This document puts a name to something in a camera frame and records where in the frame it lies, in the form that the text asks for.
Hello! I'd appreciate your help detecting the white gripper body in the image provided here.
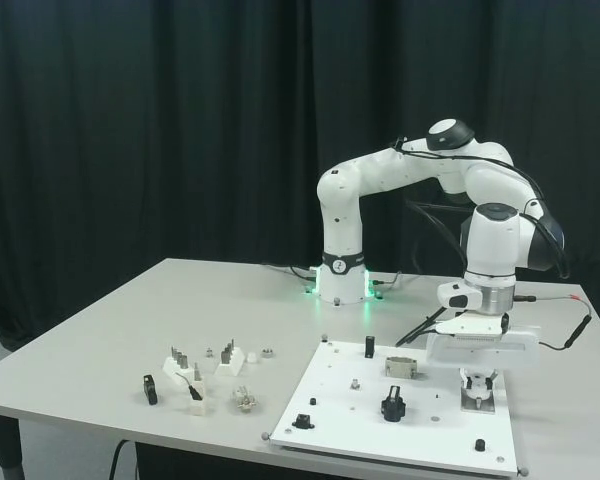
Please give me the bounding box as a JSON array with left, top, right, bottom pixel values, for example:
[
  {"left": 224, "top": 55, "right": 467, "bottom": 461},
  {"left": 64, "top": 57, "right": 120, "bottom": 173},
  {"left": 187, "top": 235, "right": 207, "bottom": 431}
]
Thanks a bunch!
[{"left": 426, "top": 327, "right": 539, "bottom": 372}]

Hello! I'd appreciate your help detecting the white large gear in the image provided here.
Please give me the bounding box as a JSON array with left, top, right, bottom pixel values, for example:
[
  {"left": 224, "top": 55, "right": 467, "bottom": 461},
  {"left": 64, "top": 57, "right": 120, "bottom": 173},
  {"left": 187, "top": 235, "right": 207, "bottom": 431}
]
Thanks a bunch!
[{"left": 458, "top": 368, "right": 497, "bottom": 396}]

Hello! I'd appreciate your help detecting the white task board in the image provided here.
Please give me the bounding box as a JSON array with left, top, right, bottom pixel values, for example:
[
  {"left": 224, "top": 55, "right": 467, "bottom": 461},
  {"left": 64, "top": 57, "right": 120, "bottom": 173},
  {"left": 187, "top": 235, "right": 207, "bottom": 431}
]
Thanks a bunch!
[{"left": 268, "top": 338, "right": 527, "bottom": 470}]

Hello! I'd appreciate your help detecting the beige metal connector plug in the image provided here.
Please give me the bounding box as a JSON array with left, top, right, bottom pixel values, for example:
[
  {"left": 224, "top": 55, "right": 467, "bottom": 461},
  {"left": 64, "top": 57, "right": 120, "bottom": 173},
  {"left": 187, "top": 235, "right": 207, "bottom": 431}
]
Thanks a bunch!
[{"left": 232, "top": 384, "right": 259, "bottom": 414}]

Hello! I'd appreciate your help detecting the black Ethernet plug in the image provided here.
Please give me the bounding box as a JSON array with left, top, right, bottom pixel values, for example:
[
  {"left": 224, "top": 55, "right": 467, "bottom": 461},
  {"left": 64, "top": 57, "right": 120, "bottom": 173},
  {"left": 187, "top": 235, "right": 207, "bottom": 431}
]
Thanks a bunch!
[{"left": 174, "top": 372, "right": 205, "bottom": 402}]

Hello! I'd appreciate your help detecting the black curtain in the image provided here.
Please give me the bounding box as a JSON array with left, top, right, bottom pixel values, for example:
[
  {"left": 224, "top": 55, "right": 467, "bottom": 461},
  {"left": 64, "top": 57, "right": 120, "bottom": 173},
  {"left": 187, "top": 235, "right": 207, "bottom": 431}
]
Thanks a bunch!
[{"left": 0, "top": 0, "right": 600, "bottom": 331}]

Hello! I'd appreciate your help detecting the black table leg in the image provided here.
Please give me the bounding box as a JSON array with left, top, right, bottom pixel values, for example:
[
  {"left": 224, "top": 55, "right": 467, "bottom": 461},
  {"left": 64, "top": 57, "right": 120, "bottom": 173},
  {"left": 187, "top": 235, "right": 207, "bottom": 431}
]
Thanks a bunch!
[{"left": 0, "top": 412, "right": 22, "bottom": 480}]

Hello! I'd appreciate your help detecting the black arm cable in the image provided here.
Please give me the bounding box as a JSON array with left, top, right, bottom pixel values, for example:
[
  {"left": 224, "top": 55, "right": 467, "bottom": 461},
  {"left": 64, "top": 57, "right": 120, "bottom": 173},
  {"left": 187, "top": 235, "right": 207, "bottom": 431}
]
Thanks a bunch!
[{"left": 392, "top": 134, "right": 571, "bottom": 347}]

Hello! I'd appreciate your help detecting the thin black rod on wire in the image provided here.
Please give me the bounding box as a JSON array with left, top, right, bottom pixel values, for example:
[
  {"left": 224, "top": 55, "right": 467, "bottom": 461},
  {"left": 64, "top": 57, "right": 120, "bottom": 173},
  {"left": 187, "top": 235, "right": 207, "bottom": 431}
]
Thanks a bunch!
[{"left": 514, "top": 293, "right": 594, "bottom": 351}]

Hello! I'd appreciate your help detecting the black base cable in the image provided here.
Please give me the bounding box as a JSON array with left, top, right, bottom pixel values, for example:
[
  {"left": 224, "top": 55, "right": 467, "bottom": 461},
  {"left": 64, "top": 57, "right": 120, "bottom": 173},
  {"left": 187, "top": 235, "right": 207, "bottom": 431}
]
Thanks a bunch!
[
  {"left": 372, "top": 272, "right": 404, "bottom": 294},
  {"left": 262, "top": 263, "right": 317, "bottom": 281}
]

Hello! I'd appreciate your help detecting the black cable under table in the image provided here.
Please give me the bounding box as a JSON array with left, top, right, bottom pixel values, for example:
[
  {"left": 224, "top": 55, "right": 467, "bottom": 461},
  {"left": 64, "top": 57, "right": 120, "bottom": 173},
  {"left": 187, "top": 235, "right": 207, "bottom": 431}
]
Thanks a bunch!
[{"left": 110, "top": 424, "right": 142, "bottom": 480}]

